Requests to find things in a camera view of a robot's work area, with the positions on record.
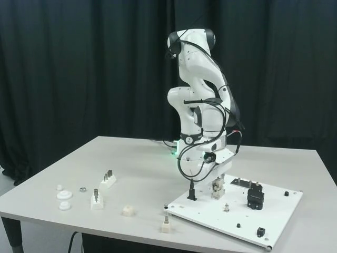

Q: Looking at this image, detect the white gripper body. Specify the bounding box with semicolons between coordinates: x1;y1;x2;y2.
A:
202;148;234;185

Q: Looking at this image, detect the beige waterproof plug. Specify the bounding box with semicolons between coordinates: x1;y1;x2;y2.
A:
212;178;225;193

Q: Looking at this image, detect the black D-SUB plug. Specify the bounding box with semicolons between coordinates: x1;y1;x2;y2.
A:
246;181;265;211

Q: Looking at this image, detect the white task board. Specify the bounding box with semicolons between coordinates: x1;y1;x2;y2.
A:
163;173;304;250

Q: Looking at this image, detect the white cube holder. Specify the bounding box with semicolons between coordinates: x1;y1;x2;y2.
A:
122;204;138;217

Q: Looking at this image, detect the white square peg holder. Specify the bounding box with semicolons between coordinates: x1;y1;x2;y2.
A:
99;175;117;189

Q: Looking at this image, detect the white round peg holder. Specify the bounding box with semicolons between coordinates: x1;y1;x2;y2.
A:
90;194;105;211

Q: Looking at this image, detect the white large gear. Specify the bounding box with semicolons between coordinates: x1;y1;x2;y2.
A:
55;190;73;202

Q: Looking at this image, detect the black curtain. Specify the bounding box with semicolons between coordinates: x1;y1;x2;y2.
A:
0;0;337;185

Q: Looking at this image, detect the black table leg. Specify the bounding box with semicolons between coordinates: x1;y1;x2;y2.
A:
1;216;22;253

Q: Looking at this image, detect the thin black rod on wire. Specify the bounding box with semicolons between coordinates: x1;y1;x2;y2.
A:
226;128;243;160

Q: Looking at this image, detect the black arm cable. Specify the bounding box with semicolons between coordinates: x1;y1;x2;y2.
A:
165;31;244;185

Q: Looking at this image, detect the black base cable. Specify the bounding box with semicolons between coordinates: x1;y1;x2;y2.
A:
148;138;177;149

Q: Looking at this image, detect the black hanging cable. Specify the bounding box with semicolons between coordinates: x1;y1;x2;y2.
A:
68;231;80;253

